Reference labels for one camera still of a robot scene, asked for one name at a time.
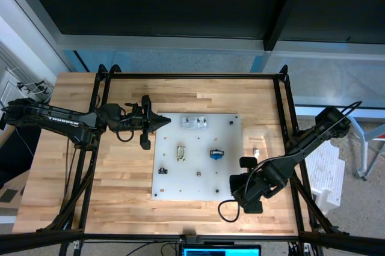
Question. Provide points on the black aluminium frame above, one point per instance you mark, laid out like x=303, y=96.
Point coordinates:
x=192, y=76

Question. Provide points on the brown cardboard box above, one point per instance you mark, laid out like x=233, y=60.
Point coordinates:
x=13, y=182

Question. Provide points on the white task board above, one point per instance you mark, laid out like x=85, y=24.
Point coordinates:
x=192, y=160

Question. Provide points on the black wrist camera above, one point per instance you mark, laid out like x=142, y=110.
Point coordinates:
x=235, y=187

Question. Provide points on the small black camera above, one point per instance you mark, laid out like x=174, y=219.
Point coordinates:
x=192, y=239

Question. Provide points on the black room pillar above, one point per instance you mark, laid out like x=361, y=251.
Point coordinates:
x=270, y=44

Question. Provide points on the screen with blue edge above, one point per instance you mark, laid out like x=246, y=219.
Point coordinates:
x=219, y=251

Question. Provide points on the clear block with metal posts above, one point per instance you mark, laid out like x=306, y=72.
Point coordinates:
x=194, y=123

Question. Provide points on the white power strip with plugs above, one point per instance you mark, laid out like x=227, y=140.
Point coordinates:
x=36, y=88

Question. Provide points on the blue connector mount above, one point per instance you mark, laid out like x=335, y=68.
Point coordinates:
x=216, y=155

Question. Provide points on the small white connector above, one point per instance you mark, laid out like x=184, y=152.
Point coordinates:
x=256, y=151

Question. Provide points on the large black box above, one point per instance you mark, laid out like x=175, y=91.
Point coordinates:
x=18, y=154

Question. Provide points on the clear plastic tub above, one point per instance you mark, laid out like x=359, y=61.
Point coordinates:
x=258, y=138

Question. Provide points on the white foam packaging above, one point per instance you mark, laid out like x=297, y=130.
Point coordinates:
x=326, y=175

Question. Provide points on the black clamp block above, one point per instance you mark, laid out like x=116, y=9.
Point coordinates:
x=163, y=171

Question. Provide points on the grey metal stand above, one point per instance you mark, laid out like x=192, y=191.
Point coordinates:
x=364, y=157

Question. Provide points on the white rectangular connector housing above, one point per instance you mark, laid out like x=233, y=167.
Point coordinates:
x=180, y=152

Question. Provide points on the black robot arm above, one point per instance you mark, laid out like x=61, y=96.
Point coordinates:
x=316, y=134
x=60, y=119

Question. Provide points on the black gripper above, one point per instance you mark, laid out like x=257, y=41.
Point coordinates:
x=145, y=123
x=252, y=187

